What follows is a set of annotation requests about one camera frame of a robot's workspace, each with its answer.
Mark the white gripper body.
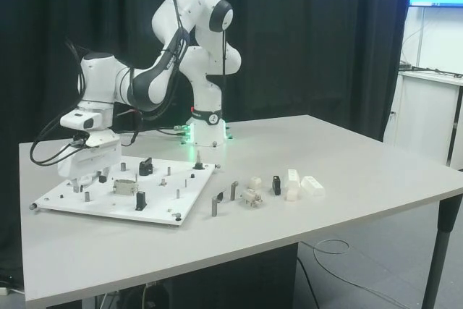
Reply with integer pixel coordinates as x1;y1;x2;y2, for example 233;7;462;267
56;141;122;182

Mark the white task board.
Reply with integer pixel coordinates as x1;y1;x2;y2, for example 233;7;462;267
30;155;222;229

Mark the thin black rod red tag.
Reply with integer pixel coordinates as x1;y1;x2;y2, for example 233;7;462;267
117;109;142;145

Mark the metal D-SUB plug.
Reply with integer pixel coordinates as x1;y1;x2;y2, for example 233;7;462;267
240;188;263;209

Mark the tall white holder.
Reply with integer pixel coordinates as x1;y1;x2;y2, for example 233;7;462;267
286;168;302;190

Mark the wide white holder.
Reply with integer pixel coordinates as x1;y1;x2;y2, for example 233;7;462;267
300;175;326;198

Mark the black curtain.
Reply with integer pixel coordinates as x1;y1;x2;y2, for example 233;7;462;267
0;0;417;290

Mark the white cabinet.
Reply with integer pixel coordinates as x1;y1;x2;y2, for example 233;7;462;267
383;69;463;172

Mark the grey table leg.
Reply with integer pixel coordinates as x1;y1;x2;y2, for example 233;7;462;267
421;192;463;309

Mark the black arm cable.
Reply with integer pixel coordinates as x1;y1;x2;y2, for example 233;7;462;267
29;39;91;164

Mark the black table cable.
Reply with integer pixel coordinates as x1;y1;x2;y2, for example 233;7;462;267
121;124;191;138

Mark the grey floor cable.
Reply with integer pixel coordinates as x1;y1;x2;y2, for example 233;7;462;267
312;239;430;305

